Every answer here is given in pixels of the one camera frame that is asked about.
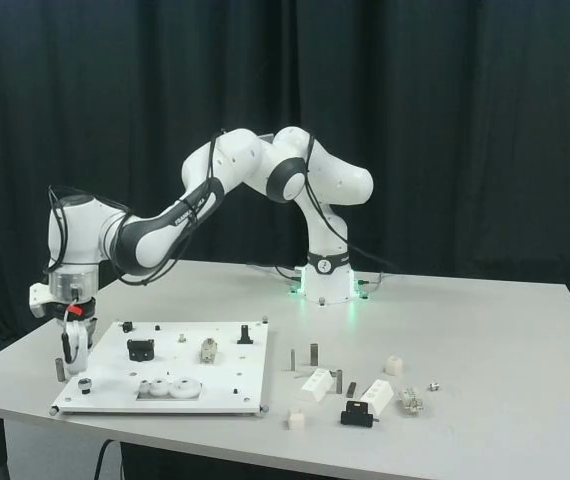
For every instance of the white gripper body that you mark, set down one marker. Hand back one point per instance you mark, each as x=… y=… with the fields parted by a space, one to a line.
x=77 y=345

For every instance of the black-headed metal bolt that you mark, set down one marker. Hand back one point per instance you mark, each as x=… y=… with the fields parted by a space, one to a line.
x=84 y=386

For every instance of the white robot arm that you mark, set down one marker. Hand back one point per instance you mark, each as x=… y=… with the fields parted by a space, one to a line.
x=245 y=155

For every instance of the metal round peg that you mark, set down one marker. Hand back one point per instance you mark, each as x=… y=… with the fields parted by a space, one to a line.
x=292 y=360
x=58 y=370

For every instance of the black plug block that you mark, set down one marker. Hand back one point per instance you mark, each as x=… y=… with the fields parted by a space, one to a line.
x=140 y=349

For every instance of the white small gear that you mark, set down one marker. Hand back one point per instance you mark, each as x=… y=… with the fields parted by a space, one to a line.
x=143 y=389

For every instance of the white medium gear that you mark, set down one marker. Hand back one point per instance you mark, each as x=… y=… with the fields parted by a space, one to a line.
x=160 y=386

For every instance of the white large gear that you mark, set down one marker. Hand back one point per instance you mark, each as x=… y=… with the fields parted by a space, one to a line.
x=185 y=388

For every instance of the beige metal D-SUB connector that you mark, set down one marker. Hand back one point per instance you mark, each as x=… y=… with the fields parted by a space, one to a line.
x=207 y=349

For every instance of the white task board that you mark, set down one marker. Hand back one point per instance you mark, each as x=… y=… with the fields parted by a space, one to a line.
x=215 y=380

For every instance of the small white holder block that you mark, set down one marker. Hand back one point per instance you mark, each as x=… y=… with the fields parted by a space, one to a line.
x=295 y=418
x=394 y=365

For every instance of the dark metal square peg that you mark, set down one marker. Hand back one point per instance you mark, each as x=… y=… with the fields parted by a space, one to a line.
x=313 y=354

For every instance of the white holder with holes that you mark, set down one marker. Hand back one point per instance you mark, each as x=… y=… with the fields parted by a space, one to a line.
x=379 y=396
x=317 y=386

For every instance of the black Ethernet plug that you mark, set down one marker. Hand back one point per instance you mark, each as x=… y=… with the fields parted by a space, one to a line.
x=355 y=411

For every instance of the metal D-SUB plug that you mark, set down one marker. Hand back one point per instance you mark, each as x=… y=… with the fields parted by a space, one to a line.
x=411 y=400

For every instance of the black curtain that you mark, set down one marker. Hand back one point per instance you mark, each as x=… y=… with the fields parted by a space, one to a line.
x=465 y=125

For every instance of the black bracket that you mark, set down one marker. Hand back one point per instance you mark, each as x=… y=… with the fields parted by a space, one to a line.
x=244 y=336

